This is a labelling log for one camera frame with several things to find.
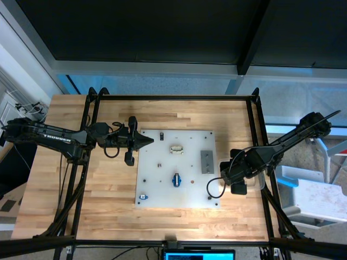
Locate white taskboard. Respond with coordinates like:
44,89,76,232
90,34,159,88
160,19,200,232
134,129,222,209

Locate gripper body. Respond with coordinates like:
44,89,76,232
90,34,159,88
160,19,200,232
220,159,248,195
118,116,139,167

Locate white tubular stand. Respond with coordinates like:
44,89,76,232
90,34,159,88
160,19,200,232
314,136,347,185

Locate laptop screen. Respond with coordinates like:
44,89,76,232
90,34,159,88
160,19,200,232
162,249,236,260

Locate clear plastic tub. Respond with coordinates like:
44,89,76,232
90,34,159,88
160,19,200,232
218,159,266,192

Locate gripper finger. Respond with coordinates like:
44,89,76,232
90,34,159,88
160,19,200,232
135,140,155,151
135,129,155,141

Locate white metal cart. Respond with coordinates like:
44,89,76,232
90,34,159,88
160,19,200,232
275,164,347,230

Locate grey peg block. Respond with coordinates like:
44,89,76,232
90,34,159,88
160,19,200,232
200,150,216,176

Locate black aluminium frame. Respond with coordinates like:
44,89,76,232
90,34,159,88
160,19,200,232
0,86,347,260

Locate small black camera bracket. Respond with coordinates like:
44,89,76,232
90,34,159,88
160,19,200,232
162,235,181,248

